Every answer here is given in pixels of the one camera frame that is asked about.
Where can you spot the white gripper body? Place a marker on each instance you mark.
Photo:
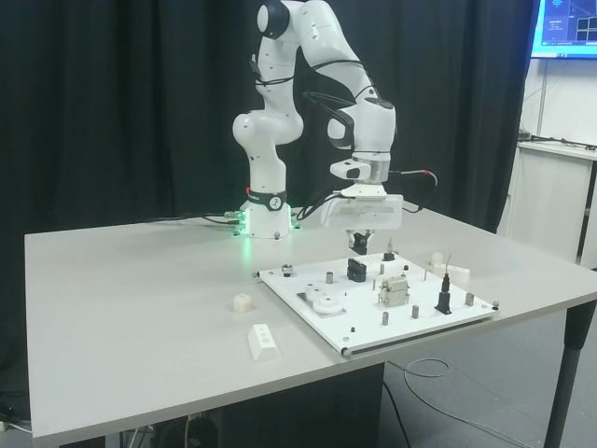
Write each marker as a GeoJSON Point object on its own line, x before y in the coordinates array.
{"type": "Point", "coordinates": [364, 212]}

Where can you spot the black D-SUB plug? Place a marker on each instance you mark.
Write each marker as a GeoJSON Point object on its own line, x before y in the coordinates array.
{"type": "Point", "coordinates": [359, 245]}

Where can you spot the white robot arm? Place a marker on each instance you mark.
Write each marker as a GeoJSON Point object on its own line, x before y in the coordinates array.
{"type": "Point", "coordinates": [373, 126]}

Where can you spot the thick metal round peg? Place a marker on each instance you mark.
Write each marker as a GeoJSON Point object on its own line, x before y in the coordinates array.
{"type": "Point", "coordinates": [329, 278]}

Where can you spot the round metal BNC plug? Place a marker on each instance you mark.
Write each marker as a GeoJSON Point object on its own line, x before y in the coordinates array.
{"type": "Point", "coordinates": [287, 270]}

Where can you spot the white large gear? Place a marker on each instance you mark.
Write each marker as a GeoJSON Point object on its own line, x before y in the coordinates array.
{"type": "Point", "coordinates": [329, 307]}

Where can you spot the small white block holder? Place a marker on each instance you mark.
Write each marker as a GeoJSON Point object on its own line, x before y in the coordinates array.
{"type": "Point", "coordinates": [437, 259]}

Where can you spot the white holder with square holes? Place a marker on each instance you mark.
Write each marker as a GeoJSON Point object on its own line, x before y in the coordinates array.
{"type": "Point", "coordinates": [459, 275]}

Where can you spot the white task board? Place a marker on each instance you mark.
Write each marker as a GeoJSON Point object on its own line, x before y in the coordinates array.
{"type": "Point", "coordinates": [420, 326]}

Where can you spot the white cube holder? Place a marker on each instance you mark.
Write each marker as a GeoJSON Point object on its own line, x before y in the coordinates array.
{"type": "Point", "coordinates": [241, 304]}

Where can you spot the white holder with round holes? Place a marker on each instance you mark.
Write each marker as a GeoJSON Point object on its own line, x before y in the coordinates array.
{"type": "Point", "coordinates": [263, 343]}

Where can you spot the white cabinet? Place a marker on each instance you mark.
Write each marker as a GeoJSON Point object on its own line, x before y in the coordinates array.
{"type": "Point", "coordinates": [550, 196]}

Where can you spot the black table leg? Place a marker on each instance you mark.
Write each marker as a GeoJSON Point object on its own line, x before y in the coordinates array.
{"type": "Point", "coordinates": [566, 373]}

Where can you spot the black curtain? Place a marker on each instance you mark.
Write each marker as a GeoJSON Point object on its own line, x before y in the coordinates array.
{"type": "Point", "coordinates": [116, 116]}

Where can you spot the blue screen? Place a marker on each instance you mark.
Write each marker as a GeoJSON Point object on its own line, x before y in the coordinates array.
{"type": "Point", "coordinates": [566, 28]}

